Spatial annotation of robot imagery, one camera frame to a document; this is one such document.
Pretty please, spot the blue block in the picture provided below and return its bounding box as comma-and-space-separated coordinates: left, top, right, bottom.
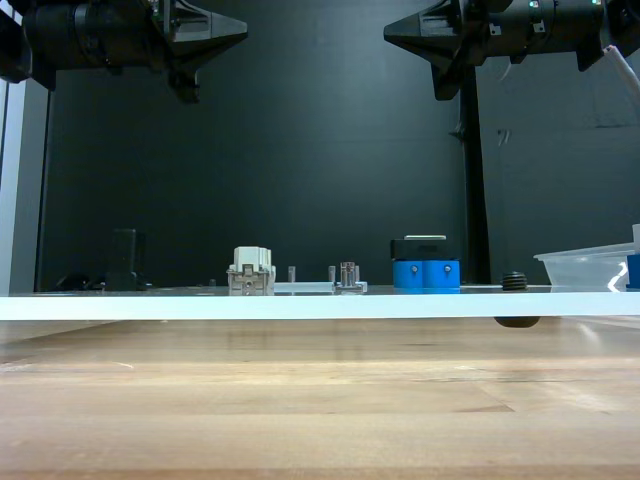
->
624, 252, 640, 292

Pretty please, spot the clear plastic tub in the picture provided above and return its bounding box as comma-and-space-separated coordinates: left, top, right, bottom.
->
532, 242, 640, 292

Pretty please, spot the blue connector mount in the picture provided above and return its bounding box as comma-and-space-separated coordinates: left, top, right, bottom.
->
392, 257, 462, 293

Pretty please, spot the beige connector housing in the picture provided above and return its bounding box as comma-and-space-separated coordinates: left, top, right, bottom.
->
226, 245, 278, 297

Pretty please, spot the black board foot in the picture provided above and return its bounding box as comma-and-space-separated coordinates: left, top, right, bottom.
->
493, 316, 541, 332

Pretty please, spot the small silver clamp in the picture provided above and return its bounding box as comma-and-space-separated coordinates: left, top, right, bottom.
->
334, 260, 369, 295

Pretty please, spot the white board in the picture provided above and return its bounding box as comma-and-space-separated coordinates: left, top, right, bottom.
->
0, 285, 640, 322

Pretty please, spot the clear block with posts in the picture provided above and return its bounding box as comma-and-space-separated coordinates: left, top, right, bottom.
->
273, 264, 337, 296

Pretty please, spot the white cable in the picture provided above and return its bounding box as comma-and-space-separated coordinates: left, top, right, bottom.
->
602, 43, 640, 94

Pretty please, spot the black rj45 connector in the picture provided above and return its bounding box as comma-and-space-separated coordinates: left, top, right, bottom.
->
390, 233, 454, 263

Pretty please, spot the black table frame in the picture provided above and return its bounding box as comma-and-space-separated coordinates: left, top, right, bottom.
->
452, 64, 492, 289

